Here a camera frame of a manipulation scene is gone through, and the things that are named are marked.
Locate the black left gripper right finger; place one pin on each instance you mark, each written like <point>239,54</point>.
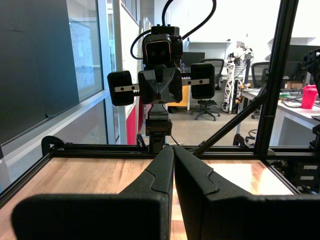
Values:
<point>250,220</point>

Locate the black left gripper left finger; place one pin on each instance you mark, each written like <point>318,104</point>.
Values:
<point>100,217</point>

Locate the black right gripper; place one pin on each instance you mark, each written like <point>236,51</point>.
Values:
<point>121,98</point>

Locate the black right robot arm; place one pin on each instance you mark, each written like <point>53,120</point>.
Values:
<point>158,127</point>

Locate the yellow cabinet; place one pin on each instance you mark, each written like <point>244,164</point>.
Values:
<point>186,100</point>

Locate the black computer monitor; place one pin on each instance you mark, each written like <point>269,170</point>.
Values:
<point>195,58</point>
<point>295,68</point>

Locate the black office chair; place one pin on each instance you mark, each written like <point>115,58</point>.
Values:
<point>258,75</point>
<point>206,102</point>

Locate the red partition panel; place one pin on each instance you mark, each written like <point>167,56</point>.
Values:
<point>131,125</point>

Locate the black box white labels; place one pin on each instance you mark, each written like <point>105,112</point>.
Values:
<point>290,172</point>

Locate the white desk hutch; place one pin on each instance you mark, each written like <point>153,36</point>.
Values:
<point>300,41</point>
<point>212,48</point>

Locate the grey window mullion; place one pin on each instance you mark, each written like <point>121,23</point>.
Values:
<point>105,50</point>

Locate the white lattice robot stand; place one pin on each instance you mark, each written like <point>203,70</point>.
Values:
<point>230,82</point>

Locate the white desk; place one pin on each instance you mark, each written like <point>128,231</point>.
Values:
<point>295,130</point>

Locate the cardboard box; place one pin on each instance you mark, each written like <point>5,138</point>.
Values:
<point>295,85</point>

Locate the pink plastic container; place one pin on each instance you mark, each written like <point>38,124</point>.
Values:
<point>309,98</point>

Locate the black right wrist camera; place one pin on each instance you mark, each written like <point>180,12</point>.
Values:
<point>157,52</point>

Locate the black frame rail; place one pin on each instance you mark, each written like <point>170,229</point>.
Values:
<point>25,178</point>
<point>100,150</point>
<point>281,176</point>

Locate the black diagonal frame brace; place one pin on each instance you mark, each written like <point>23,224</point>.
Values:
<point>225,125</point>

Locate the black corner bracket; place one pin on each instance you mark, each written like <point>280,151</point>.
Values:
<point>52,142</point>
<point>241,141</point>

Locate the black frame post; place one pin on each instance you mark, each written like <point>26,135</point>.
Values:
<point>277,75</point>

